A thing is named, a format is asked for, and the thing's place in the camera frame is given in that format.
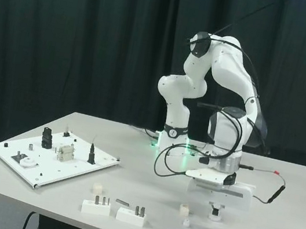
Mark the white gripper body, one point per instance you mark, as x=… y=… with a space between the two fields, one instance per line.
x=222 y=194

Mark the white medium gear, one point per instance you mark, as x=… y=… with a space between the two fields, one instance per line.
x=218 y=219

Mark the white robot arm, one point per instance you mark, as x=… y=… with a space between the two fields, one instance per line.
x=225 y=70

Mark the white small gear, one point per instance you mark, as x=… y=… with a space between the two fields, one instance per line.
x=186 y=222

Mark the medium metal round peg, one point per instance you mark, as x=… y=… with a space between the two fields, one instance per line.
x=103 y=200

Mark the white large gear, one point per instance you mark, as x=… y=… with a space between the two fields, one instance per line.
x=27 y=163

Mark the white cube holder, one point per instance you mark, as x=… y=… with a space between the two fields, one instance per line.
x=97 y=189
x=184 y=210

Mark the metal square peg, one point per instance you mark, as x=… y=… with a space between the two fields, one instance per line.
x=143 y=211
x=137 y=210

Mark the white two-peg holder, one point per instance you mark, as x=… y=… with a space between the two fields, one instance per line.
x=129 y=218

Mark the loose metal peg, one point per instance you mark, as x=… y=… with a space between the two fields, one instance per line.
x=122 y=202

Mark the thin metal round peg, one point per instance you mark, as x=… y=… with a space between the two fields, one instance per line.
x=108 y=201

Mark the thick metal round peg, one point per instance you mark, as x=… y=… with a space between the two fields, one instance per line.
x=96 y=199

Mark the white three-peg holder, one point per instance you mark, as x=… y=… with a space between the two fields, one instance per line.
x=94 y=208

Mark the tall black plug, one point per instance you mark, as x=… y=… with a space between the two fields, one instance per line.
x=92 y=155

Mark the beige connector block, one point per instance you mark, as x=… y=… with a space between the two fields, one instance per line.
x=64 y=153

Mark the small black plug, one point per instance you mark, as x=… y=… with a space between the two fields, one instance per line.
x=66 y=134

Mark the white task board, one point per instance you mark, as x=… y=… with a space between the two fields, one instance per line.
x=50 y=168

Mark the black D-SUB plug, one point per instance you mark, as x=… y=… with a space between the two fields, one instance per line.
x=46 y=138

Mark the black curtains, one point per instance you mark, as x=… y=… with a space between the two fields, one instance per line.
x=66 y=32

